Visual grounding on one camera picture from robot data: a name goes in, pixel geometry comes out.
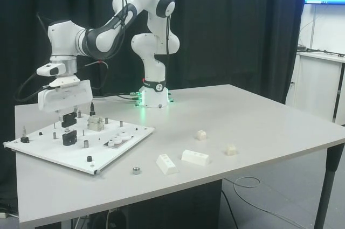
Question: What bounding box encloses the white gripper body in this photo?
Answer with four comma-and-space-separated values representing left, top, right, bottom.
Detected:
37, 79, 94, 113

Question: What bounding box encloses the black D-SUB plug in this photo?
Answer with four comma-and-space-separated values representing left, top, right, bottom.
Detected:
61, 113, 77, 129

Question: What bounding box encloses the white task board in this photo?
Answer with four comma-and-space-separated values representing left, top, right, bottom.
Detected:
2, 112, 156, 175

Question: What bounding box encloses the long white holder with holes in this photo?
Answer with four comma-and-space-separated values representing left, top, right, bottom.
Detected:
155, 154, 177, 176
181, 148, 212, 164

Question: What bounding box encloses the black box under table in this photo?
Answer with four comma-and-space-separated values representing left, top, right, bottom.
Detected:
117, 179, 225, 229

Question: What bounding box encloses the black curtain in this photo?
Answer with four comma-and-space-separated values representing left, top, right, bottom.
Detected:
0, 0, 311, 209

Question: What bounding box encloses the white cabinet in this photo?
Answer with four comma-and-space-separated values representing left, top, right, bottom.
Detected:
285, 49, 345, 127

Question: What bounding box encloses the black table leg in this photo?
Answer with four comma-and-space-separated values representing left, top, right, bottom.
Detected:
320, 141, 345, 229

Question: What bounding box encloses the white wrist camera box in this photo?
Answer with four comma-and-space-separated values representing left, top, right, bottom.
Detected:
36, 63, 66, 77

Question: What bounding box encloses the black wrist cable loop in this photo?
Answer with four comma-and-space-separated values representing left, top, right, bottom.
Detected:
17, 73, 56, 103

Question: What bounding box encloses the black base cable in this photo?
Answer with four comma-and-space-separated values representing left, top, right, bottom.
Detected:
92, 92, 144, 104

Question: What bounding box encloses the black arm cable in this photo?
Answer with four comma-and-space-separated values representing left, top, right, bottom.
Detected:
113, 0, 175, 55

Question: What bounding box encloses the grey floor cable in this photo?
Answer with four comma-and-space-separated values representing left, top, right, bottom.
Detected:
221, 176, 271, 229

